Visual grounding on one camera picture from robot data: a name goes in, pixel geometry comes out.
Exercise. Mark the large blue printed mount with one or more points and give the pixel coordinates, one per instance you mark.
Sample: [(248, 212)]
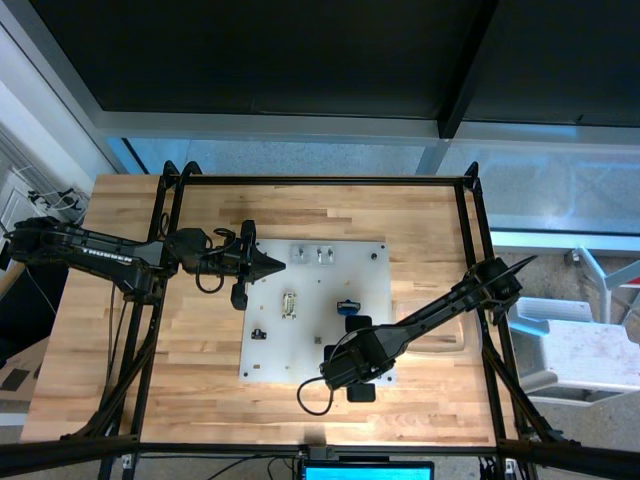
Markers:
[(345, 312)]

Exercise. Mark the clear plastic tub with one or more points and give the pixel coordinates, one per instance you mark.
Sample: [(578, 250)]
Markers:
[(440, 346)]

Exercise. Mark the blue-lit screen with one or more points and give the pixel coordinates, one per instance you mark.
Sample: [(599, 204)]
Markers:
[(365, 472)]

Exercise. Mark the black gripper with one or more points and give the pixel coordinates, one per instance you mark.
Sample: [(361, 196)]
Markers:
[(245, 260), (360, 323)]

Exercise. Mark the white plastic stool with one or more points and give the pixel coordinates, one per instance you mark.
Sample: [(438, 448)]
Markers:
[(585, 350)]

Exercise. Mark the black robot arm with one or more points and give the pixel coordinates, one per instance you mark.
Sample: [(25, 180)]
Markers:
[(100, 252), (440, 310)]

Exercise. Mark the black table frame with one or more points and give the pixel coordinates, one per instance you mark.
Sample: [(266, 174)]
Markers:
[(320, 179)]

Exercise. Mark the cardboard box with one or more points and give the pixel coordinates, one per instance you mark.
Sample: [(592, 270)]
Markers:
[(27, 362)]

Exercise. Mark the small black socket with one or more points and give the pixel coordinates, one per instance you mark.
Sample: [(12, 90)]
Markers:
[(257, 334)]

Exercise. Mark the grey chair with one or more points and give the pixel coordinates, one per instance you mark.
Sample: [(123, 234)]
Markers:
[(595, 270)]

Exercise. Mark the black table-level camera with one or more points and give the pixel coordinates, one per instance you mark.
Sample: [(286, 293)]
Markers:
[(320, 450)]

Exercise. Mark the silver frame bracket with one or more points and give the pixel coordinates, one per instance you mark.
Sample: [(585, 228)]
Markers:
[(127, 460), (510, 465)]

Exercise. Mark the black silver-topped connector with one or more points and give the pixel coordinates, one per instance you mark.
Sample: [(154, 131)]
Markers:
[(347, 303)]

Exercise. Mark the white board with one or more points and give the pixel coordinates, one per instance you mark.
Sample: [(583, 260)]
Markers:
[(290, 355)]

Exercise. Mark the beige multi-pin connector housing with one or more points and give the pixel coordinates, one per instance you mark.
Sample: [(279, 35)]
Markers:
[(288, 306)]

